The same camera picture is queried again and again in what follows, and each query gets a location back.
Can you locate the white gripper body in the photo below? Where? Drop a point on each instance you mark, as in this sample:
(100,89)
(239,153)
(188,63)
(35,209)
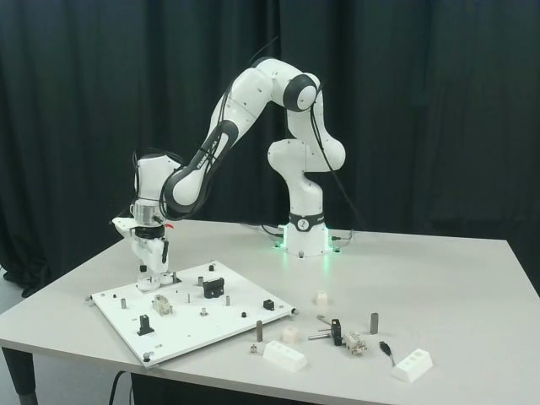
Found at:
(152,253)

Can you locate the white large gear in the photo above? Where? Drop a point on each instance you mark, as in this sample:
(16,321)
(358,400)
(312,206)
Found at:
(147,287)

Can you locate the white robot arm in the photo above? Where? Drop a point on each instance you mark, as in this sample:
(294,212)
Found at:
(304,169)

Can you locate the white medium gear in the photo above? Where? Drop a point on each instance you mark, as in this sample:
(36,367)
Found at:
(167,279)

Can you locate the white task board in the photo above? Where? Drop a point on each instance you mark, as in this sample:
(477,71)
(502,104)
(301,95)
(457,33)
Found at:
(181,333)

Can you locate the black box under table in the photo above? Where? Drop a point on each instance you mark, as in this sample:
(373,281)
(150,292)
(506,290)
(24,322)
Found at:
(202,390)

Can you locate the metal BNC plug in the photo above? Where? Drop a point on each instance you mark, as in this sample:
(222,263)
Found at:
(253,349)

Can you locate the small white cube holder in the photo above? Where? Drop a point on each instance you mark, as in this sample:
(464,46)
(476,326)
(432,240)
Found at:
(320,298)
(291,334)

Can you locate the black table leg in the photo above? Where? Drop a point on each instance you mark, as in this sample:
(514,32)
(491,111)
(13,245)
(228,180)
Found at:
(19,375)

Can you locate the long white holder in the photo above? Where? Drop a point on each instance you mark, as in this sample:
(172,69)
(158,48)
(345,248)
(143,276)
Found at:
(284,356)
(411,366)

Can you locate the black Ethernet plug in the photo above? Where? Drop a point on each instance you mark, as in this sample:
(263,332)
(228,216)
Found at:
(336,332)

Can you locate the beige D-SUB plug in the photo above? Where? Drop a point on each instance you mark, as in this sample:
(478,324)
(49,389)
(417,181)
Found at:
(352,343)

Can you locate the metal square peg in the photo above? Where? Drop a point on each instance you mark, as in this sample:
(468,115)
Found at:
(374,324)

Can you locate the black USB plug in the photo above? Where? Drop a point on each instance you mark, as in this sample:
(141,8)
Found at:
(385,347)

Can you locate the black curtain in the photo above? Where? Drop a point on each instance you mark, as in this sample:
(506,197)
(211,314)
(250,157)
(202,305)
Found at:
(422,105)

